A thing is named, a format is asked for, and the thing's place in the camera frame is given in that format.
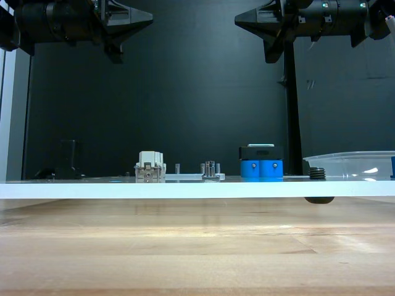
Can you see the black frame bracket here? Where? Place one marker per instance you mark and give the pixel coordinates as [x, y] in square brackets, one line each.
[66, 160]

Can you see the blue connector mount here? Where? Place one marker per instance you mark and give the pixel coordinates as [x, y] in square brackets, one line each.
[260, 169]

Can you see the small metal post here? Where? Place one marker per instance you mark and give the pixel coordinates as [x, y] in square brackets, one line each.
[177, 169]

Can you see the silver d-sub connector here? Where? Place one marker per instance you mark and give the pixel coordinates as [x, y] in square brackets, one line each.
[261, 145]

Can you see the white board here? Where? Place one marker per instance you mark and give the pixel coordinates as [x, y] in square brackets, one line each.
[185, 190]

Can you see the blue socket mount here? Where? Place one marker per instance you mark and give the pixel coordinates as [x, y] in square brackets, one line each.
[392, 168]

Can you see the black rubber foot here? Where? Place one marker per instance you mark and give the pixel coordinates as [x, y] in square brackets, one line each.
[319, 200]

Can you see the silver metal connector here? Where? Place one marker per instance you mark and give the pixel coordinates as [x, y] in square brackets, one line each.
[210, 172]

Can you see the clear plastic tub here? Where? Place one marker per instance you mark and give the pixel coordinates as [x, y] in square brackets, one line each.
[345, 165]

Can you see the clear acrylic bar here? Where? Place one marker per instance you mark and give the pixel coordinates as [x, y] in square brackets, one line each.
[185, 177]

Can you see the black frame post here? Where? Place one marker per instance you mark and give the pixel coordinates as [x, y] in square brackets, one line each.
[291, 108]

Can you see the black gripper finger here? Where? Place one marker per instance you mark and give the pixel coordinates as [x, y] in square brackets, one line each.
[271, 37]
[139, 17]
[118, 34]
[250, 18]

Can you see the white and metal connector housing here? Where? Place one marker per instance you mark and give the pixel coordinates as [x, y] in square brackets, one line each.
[149, 166]

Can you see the black block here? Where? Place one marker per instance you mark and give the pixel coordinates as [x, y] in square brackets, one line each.
[260, 153]

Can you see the black threaded knob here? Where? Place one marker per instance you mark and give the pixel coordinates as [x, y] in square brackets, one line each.
[318, 173]

